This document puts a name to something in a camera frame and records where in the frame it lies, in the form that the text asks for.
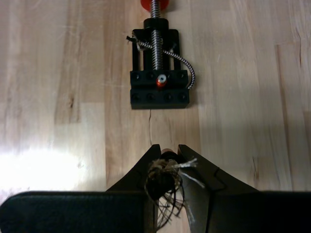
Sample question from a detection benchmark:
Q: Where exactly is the black vise with red knob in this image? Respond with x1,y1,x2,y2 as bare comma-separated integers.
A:
130,0,190,110

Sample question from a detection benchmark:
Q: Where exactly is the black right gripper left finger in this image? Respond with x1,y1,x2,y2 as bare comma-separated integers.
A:
0,144,161,233

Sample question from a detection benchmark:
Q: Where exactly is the red RCA socket braided cable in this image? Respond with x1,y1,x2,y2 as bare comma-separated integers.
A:
125,35,196,92

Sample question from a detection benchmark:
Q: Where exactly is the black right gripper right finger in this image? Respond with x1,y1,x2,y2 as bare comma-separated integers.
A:
178,144,311,233

